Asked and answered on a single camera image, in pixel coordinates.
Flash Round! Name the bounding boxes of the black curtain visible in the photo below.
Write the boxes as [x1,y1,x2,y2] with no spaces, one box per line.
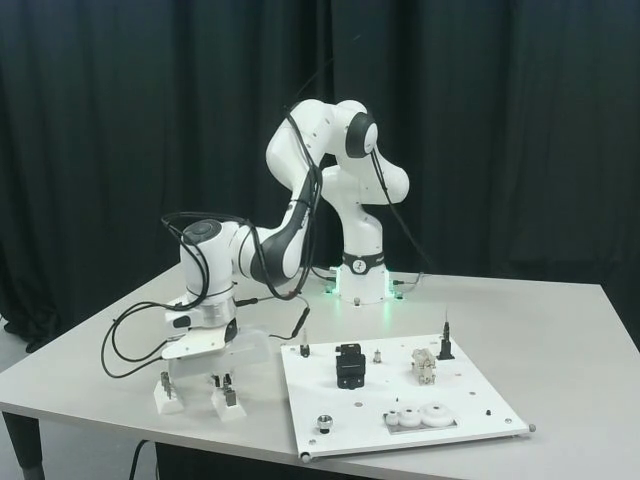
[0,0,640,354]

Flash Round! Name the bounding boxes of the black looped camera cable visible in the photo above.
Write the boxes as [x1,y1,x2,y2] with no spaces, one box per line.
[101,298,177,380]

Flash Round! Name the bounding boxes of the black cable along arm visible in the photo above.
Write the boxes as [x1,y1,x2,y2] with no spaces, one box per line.
[159,107,325,302]

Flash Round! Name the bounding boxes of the flat white mounting plate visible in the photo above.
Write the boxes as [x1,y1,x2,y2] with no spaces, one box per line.
[161,330,237,362]

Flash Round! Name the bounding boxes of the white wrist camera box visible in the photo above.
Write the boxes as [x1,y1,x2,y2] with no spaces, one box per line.
[164,310,195,335]

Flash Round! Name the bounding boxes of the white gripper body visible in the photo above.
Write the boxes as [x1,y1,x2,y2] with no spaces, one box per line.
[167,327,272,407]

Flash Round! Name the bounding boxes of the black Ethernet plug block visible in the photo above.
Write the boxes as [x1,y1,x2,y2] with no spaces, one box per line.
[333,342,370,392]

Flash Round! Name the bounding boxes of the black table leg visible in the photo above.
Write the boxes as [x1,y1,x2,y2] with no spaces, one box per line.
[0,408,42,480]

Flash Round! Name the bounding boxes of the white task board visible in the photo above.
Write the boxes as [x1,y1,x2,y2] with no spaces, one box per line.
[279,331,537,459]

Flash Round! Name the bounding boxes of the thin black rod on wire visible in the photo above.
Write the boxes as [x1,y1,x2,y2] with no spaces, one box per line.
[292,303,312,342]

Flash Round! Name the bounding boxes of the white round peg holder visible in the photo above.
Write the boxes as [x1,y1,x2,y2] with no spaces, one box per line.
[151,380,185,417]

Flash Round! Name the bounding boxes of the white square peg holder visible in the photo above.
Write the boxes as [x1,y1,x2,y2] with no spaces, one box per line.
[211,387,250,420]

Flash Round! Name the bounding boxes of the white large gear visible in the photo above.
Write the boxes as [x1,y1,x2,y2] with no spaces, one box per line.
[419,401,452,429]

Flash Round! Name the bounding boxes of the black cable under table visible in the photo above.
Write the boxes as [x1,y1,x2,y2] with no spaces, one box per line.
[130,438,154,480]

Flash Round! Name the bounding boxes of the black cable at arm foot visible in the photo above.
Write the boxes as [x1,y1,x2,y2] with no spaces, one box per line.
[367,142,437,281]

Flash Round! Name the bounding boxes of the beige D-SUB plug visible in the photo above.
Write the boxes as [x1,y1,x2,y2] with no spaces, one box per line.
[410,348,435,387]

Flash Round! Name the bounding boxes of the white medium gear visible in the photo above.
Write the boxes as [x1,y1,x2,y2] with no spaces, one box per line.
[399,405,424,430]

